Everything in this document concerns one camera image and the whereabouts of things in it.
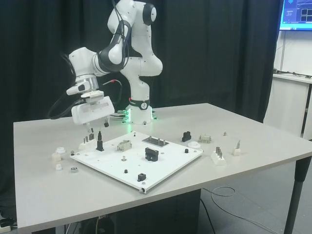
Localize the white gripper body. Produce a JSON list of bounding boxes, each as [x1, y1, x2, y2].
[[71, 96, 115, 125]]

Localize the tall black plug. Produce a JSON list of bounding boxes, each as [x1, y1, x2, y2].
[[96, 130, 104, 152]]

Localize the beige D-SUB connector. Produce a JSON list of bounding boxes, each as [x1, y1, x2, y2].
[[198, 133, 213, 143], [117, 139, 133, 153]]

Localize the white task board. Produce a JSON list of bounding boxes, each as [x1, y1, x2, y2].
[[69, 131, 204, 195]]

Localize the white wide peg holder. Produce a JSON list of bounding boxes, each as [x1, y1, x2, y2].
[[210, 151, 226, 167]]

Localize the white power strip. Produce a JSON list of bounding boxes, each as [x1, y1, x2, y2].
[[0, 218, 12, 232]]

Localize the white cabinet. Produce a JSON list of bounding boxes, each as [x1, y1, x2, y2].
[[264, 30, 312, 141]]

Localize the dark table leg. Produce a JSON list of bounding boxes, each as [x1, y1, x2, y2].
[[284, 156, 312, 234]]

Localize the blue screen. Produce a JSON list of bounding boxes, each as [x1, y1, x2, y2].
[[279, 0, 312, 32]]

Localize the black base cable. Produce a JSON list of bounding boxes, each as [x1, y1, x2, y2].
[[109, 110, 128, 122]]

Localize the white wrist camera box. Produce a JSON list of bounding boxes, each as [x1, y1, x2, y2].
[[66, 81, 90, 97]]

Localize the black cable bundle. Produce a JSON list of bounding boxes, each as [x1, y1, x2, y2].
[[47, 52, 82, 120]]

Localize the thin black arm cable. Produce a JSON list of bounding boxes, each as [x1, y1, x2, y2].
[[113, 0, 129, 35]]

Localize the grey floor cable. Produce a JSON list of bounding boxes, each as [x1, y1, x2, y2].
[[199, 186, 288, 234]]

